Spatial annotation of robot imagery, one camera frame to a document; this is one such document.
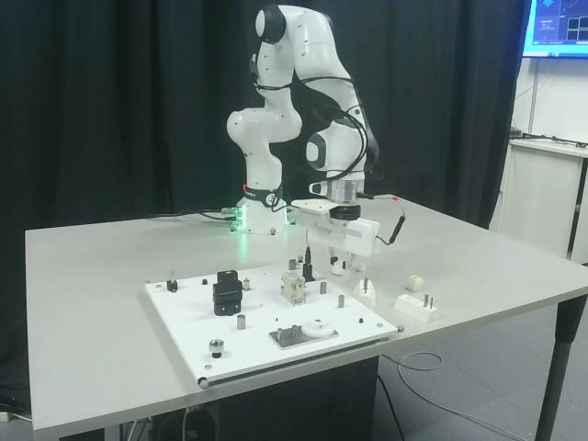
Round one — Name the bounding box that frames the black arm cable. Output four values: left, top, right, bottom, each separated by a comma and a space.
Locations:
250, 54, 383, 195

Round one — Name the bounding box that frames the thin grey floor cable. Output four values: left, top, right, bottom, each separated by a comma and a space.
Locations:
396, 351, 588, 441

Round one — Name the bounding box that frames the black curtain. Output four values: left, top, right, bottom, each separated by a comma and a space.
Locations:
0, 0, 526, 233

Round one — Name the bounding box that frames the blue screen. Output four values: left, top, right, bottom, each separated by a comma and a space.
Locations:
522, 0, 588, 60

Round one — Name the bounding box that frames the silver flange ring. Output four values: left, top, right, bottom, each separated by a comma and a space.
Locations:
327, 180, 365, 205

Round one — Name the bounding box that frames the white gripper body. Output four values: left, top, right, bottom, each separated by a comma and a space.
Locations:
301, 215, 381, 257

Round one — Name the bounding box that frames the white cabinet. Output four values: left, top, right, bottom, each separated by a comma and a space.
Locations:
495, 137, 588, 266

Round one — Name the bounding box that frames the white large gear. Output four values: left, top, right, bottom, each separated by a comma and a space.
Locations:
301, 317, 339, 341

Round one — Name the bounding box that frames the black table leg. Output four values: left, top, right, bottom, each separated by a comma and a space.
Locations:
538, 293, 578, 441

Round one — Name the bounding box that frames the beige Ethernet connector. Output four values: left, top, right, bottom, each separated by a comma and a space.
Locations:
280, 270, 308, 307

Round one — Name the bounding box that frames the white peg holder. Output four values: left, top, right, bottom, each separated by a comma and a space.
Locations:
353, 277, 379, 305
395, 292, 441, 323

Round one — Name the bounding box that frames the black base cable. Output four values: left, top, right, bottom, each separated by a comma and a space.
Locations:
196, 207, 245, 232

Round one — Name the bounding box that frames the white task board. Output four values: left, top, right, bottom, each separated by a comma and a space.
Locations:
143, 269, 405, 390

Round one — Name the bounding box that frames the flat white mounting plate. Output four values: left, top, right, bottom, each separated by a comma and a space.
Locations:
292, 198, 344, 218

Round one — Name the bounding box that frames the black D-SUB plug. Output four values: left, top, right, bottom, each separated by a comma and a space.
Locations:
211, 270, 243, 318

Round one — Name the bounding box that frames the thin black rod on wire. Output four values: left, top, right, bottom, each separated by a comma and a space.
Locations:
357, 192, 408, 247

